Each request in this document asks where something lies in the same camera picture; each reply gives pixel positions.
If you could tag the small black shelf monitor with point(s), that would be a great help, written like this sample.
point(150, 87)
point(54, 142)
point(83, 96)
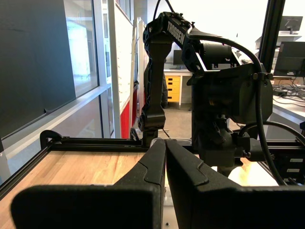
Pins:
point(291, 22)

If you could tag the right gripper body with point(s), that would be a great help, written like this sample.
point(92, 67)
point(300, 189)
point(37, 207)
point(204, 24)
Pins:
point(238, 95)

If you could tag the yellow drawer cabinet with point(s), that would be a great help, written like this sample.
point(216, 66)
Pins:
point(173, 88)

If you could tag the black desk monitor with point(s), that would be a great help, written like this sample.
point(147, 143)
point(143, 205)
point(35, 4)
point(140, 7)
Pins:
point(178, 58)

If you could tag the black aluminium frame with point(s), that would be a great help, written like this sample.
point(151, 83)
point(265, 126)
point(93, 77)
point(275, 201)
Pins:
point(95, 142)

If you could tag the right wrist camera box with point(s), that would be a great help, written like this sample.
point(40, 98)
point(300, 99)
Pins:
point(219, 155)

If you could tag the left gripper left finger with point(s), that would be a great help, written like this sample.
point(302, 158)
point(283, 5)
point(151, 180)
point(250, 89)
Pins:
point(95, 207)

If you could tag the clear plastic tub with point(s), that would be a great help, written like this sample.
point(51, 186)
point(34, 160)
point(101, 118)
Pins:
point(178, 140)

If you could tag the large black monitor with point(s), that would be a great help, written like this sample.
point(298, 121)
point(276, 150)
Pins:
point(290, 59)

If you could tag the white taskboard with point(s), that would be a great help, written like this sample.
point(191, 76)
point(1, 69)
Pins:
point(169, 214)

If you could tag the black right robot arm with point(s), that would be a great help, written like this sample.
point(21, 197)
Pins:
point(156, 83)

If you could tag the white partition panel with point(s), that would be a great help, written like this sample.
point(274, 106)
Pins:
point(122, 59)

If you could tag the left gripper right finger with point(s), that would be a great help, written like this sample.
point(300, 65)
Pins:
point(238, 207)

